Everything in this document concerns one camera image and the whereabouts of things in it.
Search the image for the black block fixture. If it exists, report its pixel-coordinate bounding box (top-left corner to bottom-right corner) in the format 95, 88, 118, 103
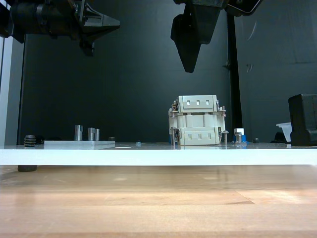
288, 93, 317, 147

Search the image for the grey metal peg plate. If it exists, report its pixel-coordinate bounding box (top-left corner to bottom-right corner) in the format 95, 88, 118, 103
44, 124, 116, 150

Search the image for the white board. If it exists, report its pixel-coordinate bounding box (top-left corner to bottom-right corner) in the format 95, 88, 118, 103
0, 142, 317, 166

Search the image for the beige HAN10E hub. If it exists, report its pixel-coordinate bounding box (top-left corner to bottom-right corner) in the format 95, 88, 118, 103
168, 114, 231, 146

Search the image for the grey window frame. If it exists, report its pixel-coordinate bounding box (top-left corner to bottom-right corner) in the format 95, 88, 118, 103
0, 34, 25, 146

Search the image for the beige HAN10E connector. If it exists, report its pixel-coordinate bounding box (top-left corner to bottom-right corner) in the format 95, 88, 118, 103
169, 95, 227, 117

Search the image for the clear plastic tub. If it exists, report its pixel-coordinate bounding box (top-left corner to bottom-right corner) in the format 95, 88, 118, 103
275, 121, 293, 143

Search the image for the black upright post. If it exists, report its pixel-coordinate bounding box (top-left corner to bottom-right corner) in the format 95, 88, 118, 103
226, 9, 243, 145

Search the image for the blue white small socket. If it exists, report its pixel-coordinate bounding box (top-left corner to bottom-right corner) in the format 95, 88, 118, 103
233, 127, 248, 144

